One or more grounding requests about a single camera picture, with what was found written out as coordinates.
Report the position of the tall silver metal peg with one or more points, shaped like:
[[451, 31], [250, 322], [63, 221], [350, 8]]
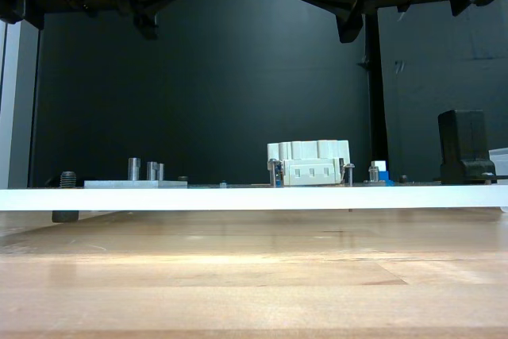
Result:
[[134, 168]]

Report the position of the white taskboard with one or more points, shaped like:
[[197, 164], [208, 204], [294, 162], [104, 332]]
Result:
[[238, 198]]

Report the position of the black connector housing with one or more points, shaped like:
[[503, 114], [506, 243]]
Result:
[[462, 144]]

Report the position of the grey metal peg plate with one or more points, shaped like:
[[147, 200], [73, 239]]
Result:
[[119, 183]]

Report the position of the black wall post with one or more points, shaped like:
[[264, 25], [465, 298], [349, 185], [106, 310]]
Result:
[[375, 97]]

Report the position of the beige multi-pin connector housing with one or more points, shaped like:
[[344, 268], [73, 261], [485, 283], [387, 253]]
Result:
[[309, 152]]

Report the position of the blue white bracket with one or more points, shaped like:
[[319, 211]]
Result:
[[385, 178]]

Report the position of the clear plastic tub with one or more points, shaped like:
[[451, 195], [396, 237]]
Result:
[[501, 162]]

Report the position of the black board foot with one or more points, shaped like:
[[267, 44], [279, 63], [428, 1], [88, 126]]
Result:
[[64, 216]]

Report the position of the short silver metal peg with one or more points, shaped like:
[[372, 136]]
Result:
[[161, 172], [151, 171]]

